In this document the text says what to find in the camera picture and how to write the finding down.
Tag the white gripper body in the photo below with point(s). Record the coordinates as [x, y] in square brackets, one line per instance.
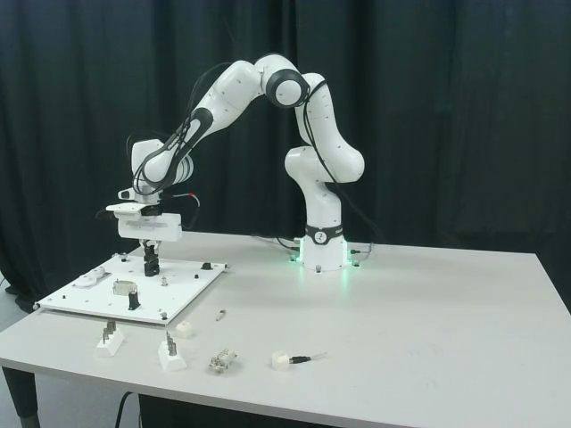
[149, 227]

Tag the black D-SUB plug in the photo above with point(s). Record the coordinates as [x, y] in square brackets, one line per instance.
[151, 265]

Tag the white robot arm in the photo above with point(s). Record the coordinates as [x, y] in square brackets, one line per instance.
[325, 147]

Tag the flat white mounting plate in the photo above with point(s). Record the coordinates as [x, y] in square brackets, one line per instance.
[127, 208]

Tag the white medium gear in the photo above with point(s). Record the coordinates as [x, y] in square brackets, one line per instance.
[100, 272]

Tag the black USB plug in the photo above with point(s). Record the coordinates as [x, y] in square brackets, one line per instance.
[133, 301]

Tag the white large gear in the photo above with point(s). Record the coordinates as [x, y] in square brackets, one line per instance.
[89, 282]

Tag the white task board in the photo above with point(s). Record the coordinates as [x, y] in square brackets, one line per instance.
[89, 298]

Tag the small white plug holder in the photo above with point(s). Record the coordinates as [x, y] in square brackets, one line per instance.
[282, 360]
[185, 330]

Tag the small metal plug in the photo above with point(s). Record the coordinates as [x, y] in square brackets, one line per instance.
[220, 315]

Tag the large metal round peg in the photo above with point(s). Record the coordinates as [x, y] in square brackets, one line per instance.
[173, 349]

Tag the white square peg holder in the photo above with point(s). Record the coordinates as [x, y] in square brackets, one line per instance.
[108, 348]

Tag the white round peg holder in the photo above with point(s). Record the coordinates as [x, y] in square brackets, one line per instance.
[173, 362]

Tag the metal rectangular waterproof plug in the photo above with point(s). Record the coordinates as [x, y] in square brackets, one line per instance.
[219, 360]

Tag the black curtain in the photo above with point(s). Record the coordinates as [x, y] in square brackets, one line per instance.
[67, 89]

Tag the black table leg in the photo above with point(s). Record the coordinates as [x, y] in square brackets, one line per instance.
[20, 397]

